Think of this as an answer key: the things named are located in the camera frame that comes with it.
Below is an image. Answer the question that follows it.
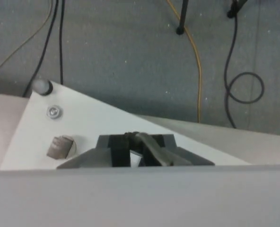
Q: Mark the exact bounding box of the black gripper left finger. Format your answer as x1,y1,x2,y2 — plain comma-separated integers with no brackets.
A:
56,134,131,169

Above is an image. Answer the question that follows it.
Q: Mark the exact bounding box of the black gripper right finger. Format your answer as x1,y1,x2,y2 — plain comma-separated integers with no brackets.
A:
139,133,216,167

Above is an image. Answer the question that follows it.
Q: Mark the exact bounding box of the USB plug with grey cable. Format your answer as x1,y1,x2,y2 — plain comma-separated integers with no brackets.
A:
123,131,175,166

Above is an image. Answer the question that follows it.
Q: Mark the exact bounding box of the white task board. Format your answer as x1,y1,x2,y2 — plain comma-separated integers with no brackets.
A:
0,79,252,171

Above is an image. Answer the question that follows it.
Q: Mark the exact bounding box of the metal round peg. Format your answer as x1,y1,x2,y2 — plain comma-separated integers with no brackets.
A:
46,135,74,159

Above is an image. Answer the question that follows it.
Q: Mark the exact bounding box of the black tripod leg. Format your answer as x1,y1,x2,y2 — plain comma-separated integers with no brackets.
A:
175,0,189,35
227,0,248,19

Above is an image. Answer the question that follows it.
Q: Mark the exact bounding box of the yellow floor cable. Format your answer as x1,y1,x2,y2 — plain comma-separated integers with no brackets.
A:
166,0,202,123

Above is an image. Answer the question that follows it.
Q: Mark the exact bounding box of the black looped floor cable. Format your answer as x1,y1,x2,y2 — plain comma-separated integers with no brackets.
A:
224,14,265,130

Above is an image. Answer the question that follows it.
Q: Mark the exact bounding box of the thin tan floor cable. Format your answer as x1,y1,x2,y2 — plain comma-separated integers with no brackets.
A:
0,0,53,78

